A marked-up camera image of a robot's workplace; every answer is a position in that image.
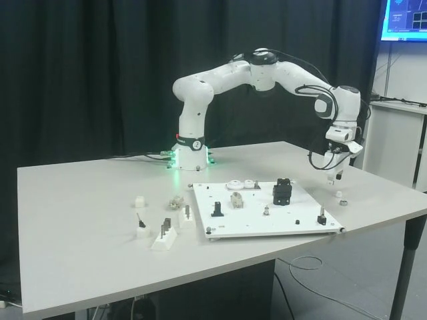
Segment black cables at robot foot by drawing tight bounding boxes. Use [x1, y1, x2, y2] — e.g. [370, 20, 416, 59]
[109, 150, 178, 163]

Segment black cable on floor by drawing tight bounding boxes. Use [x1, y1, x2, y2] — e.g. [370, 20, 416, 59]
[274, 271, 294, 320]

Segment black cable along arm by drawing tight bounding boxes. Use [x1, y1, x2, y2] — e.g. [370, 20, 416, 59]
[230, 49, 338, 101]

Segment grey cable on floor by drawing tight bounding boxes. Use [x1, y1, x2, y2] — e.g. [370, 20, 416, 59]
[288, 255, 326, 301]

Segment blue screen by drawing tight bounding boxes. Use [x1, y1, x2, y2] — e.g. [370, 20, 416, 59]
[380, 0, 427, 43]

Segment metal connector plug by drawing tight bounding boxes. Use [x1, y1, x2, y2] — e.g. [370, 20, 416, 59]
[167, 195, 186, 211]

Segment black stepped plug block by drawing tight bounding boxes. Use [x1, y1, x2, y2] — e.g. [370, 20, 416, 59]
[272, 177, 293, 207]

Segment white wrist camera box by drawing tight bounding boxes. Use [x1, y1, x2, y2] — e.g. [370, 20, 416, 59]
[325, 125, 355, 143]

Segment white task board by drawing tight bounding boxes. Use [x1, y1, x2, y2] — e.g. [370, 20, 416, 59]
[186, 180, 346, 241]

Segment white long peg holder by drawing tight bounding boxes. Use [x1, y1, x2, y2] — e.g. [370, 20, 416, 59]
[150, 228, 178, 251]

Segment white cabinet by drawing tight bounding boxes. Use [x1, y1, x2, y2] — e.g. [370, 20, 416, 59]
[362, 99, 427, 193]

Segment black cable loop at gripper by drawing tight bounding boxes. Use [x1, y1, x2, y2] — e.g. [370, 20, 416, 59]
[295, 83, 338, 171]

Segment dark table leg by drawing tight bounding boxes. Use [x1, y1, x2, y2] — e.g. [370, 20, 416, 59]
[389, 213, 422, 320]

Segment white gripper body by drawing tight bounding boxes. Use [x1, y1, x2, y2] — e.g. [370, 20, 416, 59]
[322, 142, 364, 175]

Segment black curtain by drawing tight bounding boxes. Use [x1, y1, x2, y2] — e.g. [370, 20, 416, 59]
[0, 0, 388, 201]

